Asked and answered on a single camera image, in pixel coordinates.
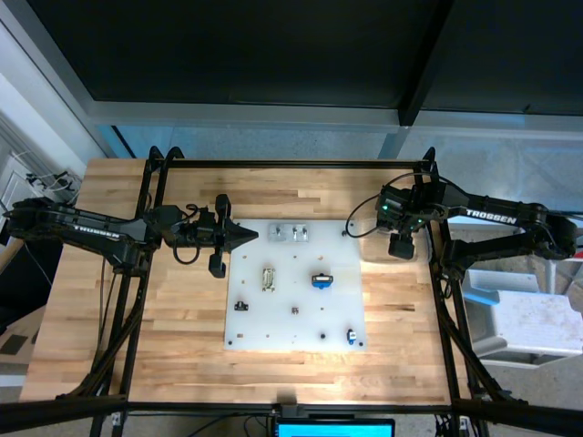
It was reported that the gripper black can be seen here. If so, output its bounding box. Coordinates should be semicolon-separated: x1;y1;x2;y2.
195;194;261;279
386;226;417;262

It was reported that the clear plastic tub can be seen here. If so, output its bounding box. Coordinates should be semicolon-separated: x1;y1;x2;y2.
358;216;433;267

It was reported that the clear acrylic block with screws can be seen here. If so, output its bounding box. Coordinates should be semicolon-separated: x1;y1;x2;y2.
271;222;312;244

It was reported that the white plastic board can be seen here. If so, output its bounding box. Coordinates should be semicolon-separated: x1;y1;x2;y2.
223;218;369;352

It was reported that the white plastic bin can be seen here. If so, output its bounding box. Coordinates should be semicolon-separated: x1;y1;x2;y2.
463;268;583;368

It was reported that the screen with blue display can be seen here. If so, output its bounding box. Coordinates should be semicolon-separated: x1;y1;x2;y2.
271;418;396;437

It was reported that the cardboard box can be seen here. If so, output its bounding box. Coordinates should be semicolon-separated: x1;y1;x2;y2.
0;303;47;365

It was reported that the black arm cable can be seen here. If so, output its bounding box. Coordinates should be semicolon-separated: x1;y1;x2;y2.
171;244;202;267
344;170;434;240

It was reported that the black metal frame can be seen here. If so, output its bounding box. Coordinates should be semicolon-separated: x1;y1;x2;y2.
0;145;583;437

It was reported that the black upright post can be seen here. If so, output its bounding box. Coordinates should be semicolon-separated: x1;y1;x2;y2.
398;0;456;127

